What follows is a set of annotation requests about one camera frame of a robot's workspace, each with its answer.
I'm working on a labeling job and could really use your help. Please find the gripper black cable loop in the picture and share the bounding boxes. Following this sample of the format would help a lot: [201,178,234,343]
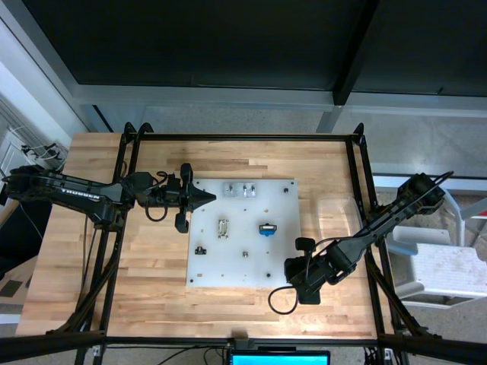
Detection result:
[268,284,301,316]
[145,200,170,223]

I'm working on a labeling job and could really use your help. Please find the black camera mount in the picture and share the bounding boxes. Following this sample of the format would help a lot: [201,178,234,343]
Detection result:
[227,329,255,350]

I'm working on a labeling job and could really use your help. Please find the black metal frame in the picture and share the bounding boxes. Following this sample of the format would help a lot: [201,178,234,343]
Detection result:
[0,121,487,365]

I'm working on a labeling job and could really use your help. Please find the black pillar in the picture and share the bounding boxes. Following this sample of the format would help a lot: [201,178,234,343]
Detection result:
[333,0,381,106]

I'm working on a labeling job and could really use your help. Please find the white plastic chair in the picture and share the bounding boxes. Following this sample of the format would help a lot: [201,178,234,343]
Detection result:
[443,178,487,248]

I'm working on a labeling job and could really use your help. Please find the black white cable bundle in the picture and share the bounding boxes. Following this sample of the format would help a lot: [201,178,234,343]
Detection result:
[21,141,68,164]

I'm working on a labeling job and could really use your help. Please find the white board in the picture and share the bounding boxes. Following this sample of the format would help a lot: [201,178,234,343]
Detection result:
[185,178,307,289]

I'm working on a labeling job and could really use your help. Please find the brown cardboard box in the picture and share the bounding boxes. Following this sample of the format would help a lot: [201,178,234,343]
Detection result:
[0,252,39,309]

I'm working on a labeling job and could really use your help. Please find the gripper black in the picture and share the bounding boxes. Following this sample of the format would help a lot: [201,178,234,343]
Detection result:
[146,163,218,233]
[285,237,335,305]

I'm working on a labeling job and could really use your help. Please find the clear plastic tub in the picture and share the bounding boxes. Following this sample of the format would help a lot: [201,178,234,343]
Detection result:
[317,194,363,262]

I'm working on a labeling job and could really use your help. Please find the blue screen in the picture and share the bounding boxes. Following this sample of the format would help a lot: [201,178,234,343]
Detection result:
[227,349,331,365]

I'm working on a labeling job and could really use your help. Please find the white plastic stool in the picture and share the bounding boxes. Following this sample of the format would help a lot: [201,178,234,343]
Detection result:
[390,226,487,309]

